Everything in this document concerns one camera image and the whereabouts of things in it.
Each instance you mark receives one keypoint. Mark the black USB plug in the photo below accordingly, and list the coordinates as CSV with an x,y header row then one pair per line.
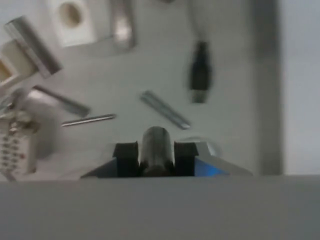
x,y
200,70

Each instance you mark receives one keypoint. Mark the small metal square peg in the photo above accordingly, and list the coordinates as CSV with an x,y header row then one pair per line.
x,y
62,100

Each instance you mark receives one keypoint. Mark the white sloped peg holder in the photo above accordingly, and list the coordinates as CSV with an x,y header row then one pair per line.
x,y
75,22

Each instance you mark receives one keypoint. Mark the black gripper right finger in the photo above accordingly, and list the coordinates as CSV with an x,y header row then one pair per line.
x,y
185,160

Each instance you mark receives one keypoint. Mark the large metal round peg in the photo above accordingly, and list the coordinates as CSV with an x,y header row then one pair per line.
x,y
32,47

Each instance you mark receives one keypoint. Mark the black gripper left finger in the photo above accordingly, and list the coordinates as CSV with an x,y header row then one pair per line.
x,y
126,160

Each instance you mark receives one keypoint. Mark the thin metal round peg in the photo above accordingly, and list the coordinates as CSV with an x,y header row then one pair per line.
x,y
88,120

